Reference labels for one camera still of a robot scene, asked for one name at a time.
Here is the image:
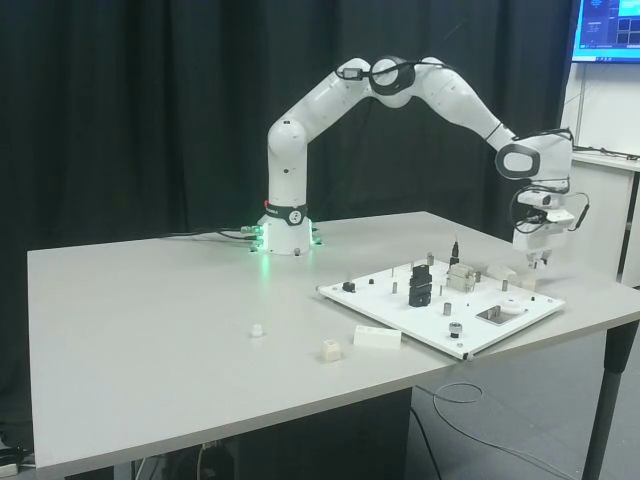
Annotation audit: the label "black curtain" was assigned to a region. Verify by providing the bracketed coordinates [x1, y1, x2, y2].
[0, 0, 576, 451]

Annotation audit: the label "blue screen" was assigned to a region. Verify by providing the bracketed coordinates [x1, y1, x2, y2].
[569, 0, 640, 65]

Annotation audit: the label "white wedge-shaped holder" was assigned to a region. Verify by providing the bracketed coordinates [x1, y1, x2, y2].
[487, 264, 519, 284]

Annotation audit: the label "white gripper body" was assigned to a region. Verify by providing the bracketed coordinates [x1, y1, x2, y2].
[511, 223, 570, 254]

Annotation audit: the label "black floor cable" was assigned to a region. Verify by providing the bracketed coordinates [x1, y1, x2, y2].
[408, 407, 454, 480]

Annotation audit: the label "grey floor cable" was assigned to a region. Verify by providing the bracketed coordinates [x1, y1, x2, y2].
[432, 381, 591, 467]

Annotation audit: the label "black D-SUB plug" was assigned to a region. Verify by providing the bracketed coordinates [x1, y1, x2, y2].
[408, 267, 434, 308]

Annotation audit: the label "black table leg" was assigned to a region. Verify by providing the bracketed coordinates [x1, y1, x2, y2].
[583, 319, 637, 480]

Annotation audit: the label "black foot cables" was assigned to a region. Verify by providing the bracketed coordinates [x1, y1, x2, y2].
[164, 226, 266, 247]

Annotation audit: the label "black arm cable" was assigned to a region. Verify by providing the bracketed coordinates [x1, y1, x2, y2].
[343, 56, 576, 236]

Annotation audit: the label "white wrist sensor box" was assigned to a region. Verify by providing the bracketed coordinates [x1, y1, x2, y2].
[517, 191, 557, 208]

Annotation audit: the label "white task board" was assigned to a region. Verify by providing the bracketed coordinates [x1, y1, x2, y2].
[314, 257, 569, 362]

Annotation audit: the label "white cabinet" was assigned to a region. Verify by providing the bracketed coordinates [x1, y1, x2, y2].
[569, 149, 640, 290]

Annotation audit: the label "long white holder block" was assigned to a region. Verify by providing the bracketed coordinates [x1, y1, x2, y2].
[352, 324, 404, 348]

